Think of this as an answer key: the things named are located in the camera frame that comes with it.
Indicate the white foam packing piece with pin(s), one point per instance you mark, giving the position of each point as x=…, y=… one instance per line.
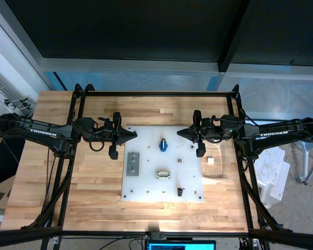
x=272, y=177

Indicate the small black camera box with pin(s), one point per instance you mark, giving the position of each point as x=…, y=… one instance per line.
x=156, y=235

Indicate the beige multi-pin connector housing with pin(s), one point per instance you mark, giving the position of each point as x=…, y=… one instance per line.
x=163, y=175

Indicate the screen with blue edge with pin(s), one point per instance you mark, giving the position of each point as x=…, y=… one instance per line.
x=180, y=246

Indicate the black USB socket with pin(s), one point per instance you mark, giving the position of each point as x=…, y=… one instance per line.
x=178, y=194

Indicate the white foam block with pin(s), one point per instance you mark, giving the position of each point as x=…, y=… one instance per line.
x=210, y=160

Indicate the grey metal stand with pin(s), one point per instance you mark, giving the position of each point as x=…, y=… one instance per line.
x=306, y=166

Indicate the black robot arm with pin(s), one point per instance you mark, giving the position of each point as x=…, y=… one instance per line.
x=276, y=134
x=41, y=131

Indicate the black aluminium frame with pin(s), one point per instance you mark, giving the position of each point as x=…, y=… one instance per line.
x=156, y=93

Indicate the blue connector with grey bar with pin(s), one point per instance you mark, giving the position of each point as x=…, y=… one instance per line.
x=163, y=148

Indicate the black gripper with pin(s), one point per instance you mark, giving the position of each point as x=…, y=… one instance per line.
x=114, y=153
x=200, y=151

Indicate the grey metal plate with pegs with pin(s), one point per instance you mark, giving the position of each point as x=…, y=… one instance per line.
x=133, y=166

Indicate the white taskboard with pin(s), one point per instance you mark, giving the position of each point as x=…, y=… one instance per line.
x=156, y=161

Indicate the clear plastic tub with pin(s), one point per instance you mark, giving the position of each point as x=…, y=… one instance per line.
x=216, y=172

